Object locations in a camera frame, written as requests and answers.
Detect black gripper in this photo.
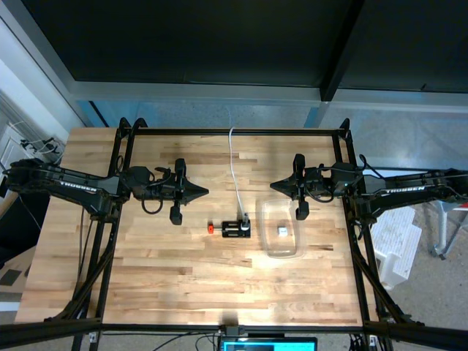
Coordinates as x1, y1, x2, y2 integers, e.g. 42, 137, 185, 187
270, 154, 333, 222
148, 158, 210, 226

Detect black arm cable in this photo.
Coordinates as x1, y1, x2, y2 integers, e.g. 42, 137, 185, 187
140, 192, 165, 215

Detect white and black cable bundle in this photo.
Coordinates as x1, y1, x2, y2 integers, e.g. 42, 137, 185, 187
20, 137, 65, 158

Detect black metal frame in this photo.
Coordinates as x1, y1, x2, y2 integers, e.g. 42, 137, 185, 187
0, 116, 468, 351

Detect black pillar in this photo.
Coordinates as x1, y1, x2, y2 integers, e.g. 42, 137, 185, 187
320, 0, 369, 102

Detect white stepped foam block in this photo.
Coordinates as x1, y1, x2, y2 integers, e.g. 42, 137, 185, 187
371, 204, 423, 292

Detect black clamp with orange knob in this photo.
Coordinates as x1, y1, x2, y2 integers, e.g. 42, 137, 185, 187
207, 220, 252, 238

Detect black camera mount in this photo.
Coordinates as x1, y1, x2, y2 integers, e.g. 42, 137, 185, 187
219, 318, 245, 336

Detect grey metal stand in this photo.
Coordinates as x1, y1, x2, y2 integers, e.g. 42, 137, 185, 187
429, 181, 468, 260

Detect blue laptop screen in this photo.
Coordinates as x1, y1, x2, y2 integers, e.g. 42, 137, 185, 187
218, 336, 318, 351

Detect clear plastic tub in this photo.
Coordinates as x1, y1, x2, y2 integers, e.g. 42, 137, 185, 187
258, 199, 307, 261

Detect cardboard box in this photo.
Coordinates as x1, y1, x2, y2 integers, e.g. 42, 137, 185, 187
0, 245, 37, 293

